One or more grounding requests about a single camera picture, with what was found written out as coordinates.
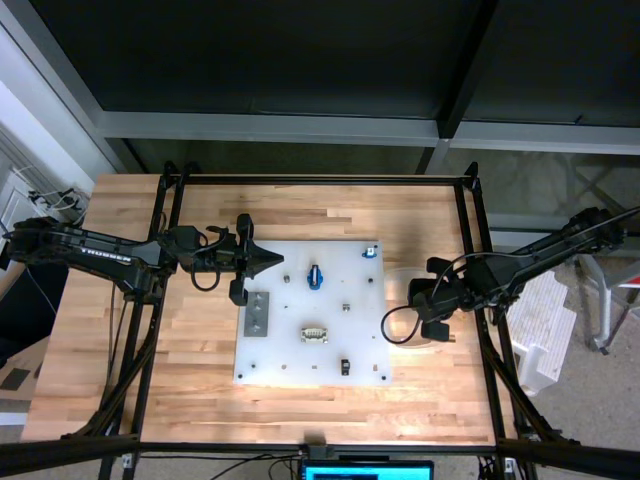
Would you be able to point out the black table level camera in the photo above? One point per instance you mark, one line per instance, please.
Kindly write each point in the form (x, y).
(317, 450)

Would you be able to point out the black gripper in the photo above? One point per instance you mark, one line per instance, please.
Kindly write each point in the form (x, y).
(447, 300)
(242, 225)

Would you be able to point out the large blue clamp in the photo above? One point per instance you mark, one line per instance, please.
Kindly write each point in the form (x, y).
(315, 285)

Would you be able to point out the black socket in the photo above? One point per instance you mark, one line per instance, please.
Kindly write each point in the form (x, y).
(345, 366)

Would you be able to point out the beige connector housing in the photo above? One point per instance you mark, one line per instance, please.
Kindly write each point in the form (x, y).
(315, 336)

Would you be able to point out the blue laptop screen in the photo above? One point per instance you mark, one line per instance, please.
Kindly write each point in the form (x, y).
(365, 472)

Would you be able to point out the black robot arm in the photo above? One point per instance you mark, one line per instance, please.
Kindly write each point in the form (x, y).
(590, 232)
(110, 255)

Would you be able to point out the brown cardboard box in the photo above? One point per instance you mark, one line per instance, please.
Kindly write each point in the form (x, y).
(20, 360)

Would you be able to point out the small blue connector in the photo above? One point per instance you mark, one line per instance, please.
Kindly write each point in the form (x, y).
(366, 254)

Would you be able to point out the grey metal plate with pegs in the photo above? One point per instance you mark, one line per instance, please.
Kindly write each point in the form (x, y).
(250, 325)

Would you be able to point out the white styrofoam block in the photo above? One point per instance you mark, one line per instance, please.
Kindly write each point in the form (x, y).
(540, 340)

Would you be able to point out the white taskboard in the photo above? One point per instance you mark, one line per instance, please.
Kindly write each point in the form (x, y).
(290, 350)

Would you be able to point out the grey metal stand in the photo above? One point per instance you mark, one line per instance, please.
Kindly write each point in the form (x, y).
(605, 320)

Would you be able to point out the black metal frame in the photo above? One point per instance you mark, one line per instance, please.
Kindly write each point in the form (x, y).
(60, 450)

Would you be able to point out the red panel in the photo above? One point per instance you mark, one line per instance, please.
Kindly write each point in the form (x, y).
(632, 282)

